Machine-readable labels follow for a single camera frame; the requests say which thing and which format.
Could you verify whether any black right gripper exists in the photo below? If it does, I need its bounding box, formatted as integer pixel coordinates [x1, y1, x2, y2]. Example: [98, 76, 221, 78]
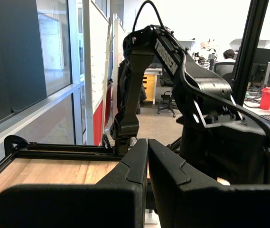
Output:
[176, 114, 270, 186]

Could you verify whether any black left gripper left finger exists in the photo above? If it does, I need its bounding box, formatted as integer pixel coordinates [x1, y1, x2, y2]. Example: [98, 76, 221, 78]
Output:
[0, 139, 149, 228]

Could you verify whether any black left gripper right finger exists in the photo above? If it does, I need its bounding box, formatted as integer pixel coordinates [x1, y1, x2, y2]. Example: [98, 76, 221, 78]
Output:
[149, 139, 270, 228]

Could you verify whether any white office desk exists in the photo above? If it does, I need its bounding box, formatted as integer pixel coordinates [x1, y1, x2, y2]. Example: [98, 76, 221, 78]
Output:
[242, 89, 270, 133]

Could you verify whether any red plastic cup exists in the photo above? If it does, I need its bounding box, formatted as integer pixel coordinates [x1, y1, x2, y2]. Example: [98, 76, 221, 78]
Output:
[260, 87, 270, 110]

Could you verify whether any grey metal plate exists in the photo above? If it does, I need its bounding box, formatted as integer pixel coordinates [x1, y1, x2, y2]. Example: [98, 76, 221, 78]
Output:
[145, 209, 160, 226]

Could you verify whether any black mesh office chair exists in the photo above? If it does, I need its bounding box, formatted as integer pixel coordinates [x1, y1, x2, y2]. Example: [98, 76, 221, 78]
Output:
[214, 62, 235, 84]

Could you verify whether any person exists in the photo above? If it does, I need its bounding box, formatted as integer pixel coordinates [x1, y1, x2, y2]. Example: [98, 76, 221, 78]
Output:
[222, 49, 236, 63]
[196, 40, 215, 70]

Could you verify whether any yellow drawer cabinet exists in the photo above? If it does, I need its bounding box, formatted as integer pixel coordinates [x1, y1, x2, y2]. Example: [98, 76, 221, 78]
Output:
[143, 74, 156, 103]

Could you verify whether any white partition with red base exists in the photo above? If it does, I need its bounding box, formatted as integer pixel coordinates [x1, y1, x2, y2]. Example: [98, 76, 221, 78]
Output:
[89, 0, 113, 146]

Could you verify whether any clear window pane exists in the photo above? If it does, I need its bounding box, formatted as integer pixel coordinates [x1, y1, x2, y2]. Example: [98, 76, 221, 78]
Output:
[36, 0, 74, 97]

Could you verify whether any black aluminium frame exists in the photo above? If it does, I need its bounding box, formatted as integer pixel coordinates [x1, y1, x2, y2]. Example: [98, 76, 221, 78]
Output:
[0, 0, 270, 188]

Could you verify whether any dark glass wall panel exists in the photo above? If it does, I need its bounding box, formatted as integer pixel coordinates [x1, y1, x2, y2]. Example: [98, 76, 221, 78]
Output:
[0, 0, 48, 133]

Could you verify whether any thin black elbow cable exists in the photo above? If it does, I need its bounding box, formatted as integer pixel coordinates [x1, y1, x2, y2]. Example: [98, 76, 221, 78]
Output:
[133, 0, 166, 33]

